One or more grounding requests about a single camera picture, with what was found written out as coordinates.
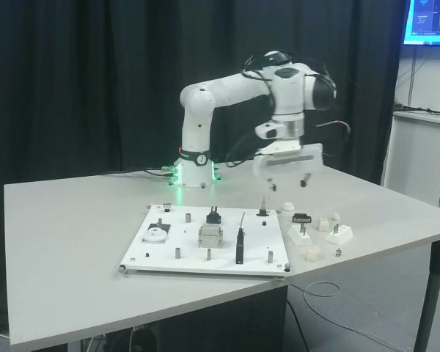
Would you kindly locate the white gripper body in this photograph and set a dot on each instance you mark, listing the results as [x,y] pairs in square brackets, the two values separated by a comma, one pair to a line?
[289,159]

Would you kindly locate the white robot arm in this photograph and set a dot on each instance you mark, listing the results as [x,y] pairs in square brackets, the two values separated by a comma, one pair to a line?
[194,124]

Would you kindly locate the white medium gear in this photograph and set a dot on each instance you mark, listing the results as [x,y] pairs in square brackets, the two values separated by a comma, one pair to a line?
[286,206]

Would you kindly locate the white small gear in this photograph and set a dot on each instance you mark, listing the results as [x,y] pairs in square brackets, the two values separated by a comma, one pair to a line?
[336,216]

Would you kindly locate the white large gear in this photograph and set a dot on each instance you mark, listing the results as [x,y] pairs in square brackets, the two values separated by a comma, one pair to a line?
[154,234]

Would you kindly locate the metal bolt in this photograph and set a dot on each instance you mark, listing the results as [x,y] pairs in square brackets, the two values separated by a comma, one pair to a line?
[263,205]

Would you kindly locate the black D-SUB plug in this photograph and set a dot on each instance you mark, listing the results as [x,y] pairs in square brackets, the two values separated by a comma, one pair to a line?
[301,218]

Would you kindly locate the small white cube holder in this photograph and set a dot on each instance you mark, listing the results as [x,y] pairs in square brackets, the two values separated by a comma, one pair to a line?
[322,224]

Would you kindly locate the metal round peg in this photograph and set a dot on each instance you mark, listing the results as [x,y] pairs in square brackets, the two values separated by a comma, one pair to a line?
[303,230]

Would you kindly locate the metal square peg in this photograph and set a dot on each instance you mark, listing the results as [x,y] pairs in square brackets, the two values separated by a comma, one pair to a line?
[335,229]

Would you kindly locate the long white peg holder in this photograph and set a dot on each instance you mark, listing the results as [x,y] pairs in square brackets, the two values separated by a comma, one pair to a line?
[298,238]

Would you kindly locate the black Ethernet plug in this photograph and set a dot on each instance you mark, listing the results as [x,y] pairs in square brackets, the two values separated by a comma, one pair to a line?
[213,215]

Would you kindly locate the wide white peg holder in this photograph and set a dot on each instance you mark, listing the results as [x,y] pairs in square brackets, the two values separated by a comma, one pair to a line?
[341,236]

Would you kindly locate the cream cube holder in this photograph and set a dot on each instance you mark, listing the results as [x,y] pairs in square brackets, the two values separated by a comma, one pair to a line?
[313,253]

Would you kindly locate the metal BNC plug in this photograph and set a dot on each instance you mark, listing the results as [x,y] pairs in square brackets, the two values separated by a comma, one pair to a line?
[338,252]

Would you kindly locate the white task board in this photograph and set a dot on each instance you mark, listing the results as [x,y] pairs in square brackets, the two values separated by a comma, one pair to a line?
[190,258]

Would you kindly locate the white cabinet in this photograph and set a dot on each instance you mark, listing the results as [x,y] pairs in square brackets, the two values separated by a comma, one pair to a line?
[418,161]

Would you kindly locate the black table leg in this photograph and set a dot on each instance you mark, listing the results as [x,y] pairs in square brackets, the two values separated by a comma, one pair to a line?
[430,293]

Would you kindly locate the blue screen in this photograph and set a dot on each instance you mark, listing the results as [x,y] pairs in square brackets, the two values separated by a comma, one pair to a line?
[430,22]

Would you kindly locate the black curtain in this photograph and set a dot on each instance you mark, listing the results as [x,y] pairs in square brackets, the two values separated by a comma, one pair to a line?
[58,80]

